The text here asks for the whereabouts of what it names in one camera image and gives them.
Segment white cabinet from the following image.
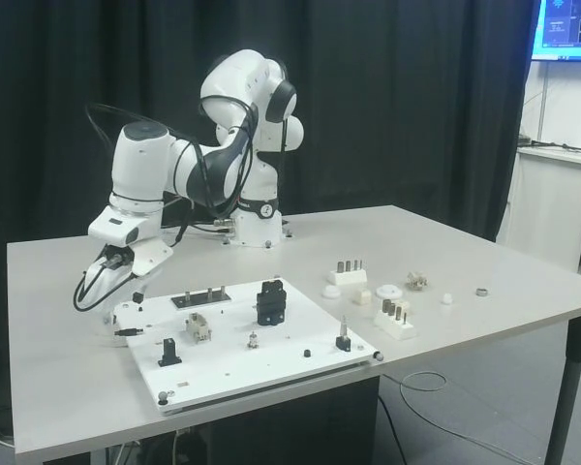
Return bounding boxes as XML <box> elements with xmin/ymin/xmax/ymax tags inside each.
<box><xmin>495</xmin><ymin>143</ymin><xmax>581</xmax><ymax>281</ymax></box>

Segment black Ethernet plug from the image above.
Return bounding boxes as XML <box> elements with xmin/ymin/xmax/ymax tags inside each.
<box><xmin>156</xmin><ymin>338</ymin><xmax>182</xmax><ymax>368</ymax></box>

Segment grey floor cable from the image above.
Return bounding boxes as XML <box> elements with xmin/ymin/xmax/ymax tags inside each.
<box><xmin>383</xmin><ymin>370</ymin><xmax>554</xmax><ymax>465</ymax></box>

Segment blue screen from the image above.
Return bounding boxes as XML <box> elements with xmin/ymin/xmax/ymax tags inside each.
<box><xmin>531</xmin><ymin>0</ymin><xmax>581</xmax><ymax>63</ymax></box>

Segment black curtain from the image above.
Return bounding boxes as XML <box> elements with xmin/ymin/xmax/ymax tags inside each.
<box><xmin>0</xmin><ymin>0</ymin><xmax>538</xmax><ymax>451</ymax></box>

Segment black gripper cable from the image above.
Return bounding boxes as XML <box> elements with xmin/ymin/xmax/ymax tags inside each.
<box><xmin>73</xmin><ymin>247</ymin><xmax>128</xmax><ymax>313</ymax></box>

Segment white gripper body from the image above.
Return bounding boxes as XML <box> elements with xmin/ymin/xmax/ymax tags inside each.
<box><xmin>82</xmin><ymin>251</ymin><xmax>149</xmax><ymax>317</ymax></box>

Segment dark table leg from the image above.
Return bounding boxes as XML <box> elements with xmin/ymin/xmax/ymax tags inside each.
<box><xmin>545</xmin><ymin>309</ymin><xmax>581</xmax><ymax>465</ymax></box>

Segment white round peg holder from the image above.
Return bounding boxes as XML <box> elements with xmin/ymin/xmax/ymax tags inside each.
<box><xmin>327</xmin><ymin>267</ymin><xmax>370</xmax><ymax>288</ymax></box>

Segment white task board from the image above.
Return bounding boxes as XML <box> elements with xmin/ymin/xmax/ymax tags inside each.
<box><xmin>112</xmin><ymin>274</ymin><xmax>378</xmax><ymax>417</ymax></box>

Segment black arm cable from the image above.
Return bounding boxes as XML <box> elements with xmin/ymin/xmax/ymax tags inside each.
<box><xmin>85</xmin><ymin>60</ymin><xmax>296</xmax><ymax>222</ymax></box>

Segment black D-SUB plug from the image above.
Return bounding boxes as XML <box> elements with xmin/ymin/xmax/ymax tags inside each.
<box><xmin>255</xmin><ymin>278</ymin><xmax>290</xmax><ymax>326</ymax></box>

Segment white square peg holder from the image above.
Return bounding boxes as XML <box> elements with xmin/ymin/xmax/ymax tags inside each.
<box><xmin>373</xmin><ymin>309</ymin><xmax>420</xmax><ymax>341</ymax></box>

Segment black under-table cabinet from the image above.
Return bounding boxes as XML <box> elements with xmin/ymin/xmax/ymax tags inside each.
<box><xmin>193</xmin><ymin>375</ymin><xmax>382</xmax><ymax>465</ymax></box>

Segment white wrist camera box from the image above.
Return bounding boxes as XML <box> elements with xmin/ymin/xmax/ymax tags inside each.
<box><xmin>87</xmin><ymin>204</ymin><xmax>154</xmax><ymax>246</ymax></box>

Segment white flat mounting plate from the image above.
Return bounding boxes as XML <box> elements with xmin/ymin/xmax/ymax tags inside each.
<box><xmin>129</xmin><ymin>233</ymin><xmax>174</xmax><ymax>279</ymax></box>

